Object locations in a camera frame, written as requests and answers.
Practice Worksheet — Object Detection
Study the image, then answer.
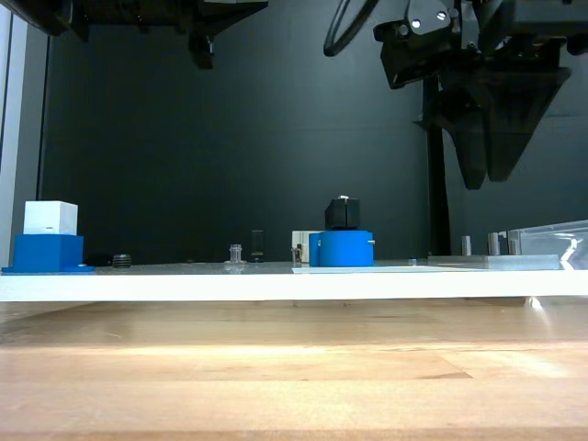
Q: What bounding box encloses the D-sub connector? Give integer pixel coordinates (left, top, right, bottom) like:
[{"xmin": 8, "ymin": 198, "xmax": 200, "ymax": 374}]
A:
[{"xmin": 323, "ymin": 195, "xmax": 361, "ymax": 231}]

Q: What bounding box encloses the black USB socket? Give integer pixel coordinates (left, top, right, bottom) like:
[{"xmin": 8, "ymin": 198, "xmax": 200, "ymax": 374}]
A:
[{"xmin": 251, "ymin": 229, "xmax": 266, "ymax": 264}]

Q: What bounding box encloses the clear plastic tub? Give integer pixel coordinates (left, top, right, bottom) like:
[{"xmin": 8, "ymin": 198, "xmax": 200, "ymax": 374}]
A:
[{"xmin": 504, "ymin": 220, "xmax": 588, "ymax": 273}]

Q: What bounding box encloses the blue round connector mount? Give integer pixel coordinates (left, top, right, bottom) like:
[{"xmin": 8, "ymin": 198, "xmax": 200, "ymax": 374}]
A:
[{"xmin": 308, "ymin": 229, "xmax": 376, "ymax": 268}]

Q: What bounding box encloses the white multi-pin connector housing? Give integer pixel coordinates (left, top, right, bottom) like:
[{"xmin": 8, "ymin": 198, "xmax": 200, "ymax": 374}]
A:
[{"xmin": 291, "ymin": 230, "xmax": 322, "ymax": 267}]

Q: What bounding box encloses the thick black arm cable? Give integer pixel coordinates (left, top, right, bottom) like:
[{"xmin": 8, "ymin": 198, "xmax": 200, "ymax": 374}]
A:
[{"xmin": 322, "ymin": 0, "xmax": 380, "ymax": 59}]

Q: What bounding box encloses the white ethernet socket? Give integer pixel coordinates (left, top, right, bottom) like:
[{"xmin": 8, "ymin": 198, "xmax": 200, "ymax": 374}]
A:
[{"xmin": 23, "ymin": 199, "xmax": 79, "ymax": 237}]

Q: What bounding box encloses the aluminium peg plate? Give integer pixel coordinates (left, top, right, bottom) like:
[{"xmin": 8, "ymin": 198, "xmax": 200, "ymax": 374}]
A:
[{"xmin": 426, "ymin": 254, "xmax": 561, "ymax": 272}]

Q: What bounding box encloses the blue socket bracket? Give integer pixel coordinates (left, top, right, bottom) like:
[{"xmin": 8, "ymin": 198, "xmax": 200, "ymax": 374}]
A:
[{"xmin": 1, "ymin": 233, "xmax": 96, "ymax": 275}]

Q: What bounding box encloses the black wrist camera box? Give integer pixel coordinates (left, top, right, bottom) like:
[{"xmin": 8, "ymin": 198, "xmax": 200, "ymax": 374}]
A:
[{"xmin": 372, "ymin": 8, "xmax": 460, "ymax": 91}]

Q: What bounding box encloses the white taskboard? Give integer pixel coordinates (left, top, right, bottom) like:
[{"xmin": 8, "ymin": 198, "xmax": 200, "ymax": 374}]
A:
[{"xmin": 0, "ymin": 262, "xmax": 588, "ymax": 303}]

